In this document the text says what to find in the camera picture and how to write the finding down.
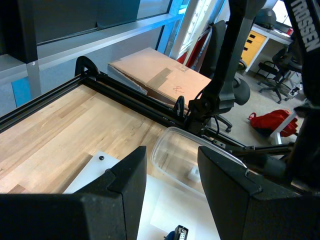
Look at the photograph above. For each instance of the cardboard box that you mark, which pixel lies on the cardboard box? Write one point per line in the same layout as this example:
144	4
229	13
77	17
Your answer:
160	72

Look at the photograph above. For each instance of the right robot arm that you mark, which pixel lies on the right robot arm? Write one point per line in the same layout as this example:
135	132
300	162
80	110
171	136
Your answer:
235	50

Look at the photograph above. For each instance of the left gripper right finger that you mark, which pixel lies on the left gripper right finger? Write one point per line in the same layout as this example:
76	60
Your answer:
250	215

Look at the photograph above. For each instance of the clear plastic container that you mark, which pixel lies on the clear plastic container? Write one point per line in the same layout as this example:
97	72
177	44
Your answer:
175	160

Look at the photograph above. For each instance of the red bag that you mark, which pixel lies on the red bag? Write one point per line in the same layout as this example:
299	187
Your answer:
272	121

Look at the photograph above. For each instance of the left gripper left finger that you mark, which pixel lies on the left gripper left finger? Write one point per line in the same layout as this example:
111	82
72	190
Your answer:
75	215

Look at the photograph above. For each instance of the black block with pin socket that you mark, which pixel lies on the black block with pin socket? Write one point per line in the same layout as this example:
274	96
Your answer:
182	233

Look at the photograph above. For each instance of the small clear plug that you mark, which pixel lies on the small clear plug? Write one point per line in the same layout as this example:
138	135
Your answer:
194	175

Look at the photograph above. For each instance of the blue socket block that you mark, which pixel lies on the blue socket block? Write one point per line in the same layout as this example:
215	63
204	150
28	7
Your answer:
170	236

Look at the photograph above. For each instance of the yellow drawer cabinet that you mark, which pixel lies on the yellow drawer cabinet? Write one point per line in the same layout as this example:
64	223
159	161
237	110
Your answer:
252	46

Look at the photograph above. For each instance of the white task board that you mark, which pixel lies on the white task board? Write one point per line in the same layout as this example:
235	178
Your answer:
172	212

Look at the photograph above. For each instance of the black frame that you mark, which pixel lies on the black frame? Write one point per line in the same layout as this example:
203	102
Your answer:
120	95

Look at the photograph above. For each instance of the black office chair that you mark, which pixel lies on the black office chair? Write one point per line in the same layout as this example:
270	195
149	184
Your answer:
280	72
215	50

